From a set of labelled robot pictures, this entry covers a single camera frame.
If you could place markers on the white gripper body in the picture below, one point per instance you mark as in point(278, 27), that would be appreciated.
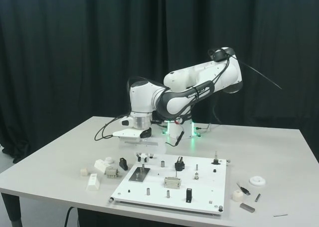
point(149, 148)

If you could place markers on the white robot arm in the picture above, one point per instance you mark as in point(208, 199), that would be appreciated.
point(174, 81)

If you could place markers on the white medium gear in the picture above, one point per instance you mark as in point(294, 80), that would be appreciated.
point(108, 160)

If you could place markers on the white large gear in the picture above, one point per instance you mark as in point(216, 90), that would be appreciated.
point(257, 181)

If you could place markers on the black Ethernet plug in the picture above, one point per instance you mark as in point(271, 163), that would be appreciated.
point(179, 164)

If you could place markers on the thin black rod red tag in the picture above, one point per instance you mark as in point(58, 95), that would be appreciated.
point(179, 138)

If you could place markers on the grey D-SUB plug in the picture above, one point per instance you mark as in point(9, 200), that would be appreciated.
point(111, 173)

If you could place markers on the white angled holder block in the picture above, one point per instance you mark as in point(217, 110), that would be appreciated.
point(101, 165)

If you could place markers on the white task board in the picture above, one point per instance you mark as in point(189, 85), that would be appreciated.
point(169, 199)

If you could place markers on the metal BNC plug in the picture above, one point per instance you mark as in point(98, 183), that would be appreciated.
point(197, 175)

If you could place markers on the white long holder block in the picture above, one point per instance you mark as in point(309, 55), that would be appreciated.
point(92, 182)

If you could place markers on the small white cube holder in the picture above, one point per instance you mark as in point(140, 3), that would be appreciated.
point(84, 172)

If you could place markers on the metal bolt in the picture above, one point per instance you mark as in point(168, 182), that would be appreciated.
point(215, 158)

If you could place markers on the pale grey table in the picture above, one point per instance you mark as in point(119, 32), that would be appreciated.
point(62, 167)

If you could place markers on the white cube holder with hole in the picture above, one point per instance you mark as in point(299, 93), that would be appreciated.
point(237, 195)

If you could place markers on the black USB plug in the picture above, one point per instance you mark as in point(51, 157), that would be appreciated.
point(245, 190)

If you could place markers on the metal square peg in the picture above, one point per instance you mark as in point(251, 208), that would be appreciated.
point(247, 207)

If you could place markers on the metal round peg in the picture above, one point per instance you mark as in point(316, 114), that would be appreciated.
point(257, 197)

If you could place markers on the black curtain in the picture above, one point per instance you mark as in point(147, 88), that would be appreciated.
point(74, 50)

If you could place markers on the dark table leg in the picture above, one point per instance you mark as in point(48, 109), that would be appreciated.
point(11, 209)

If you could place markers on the thin metal rod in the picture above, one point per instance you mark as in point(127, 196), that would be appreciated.
point(280, 214)

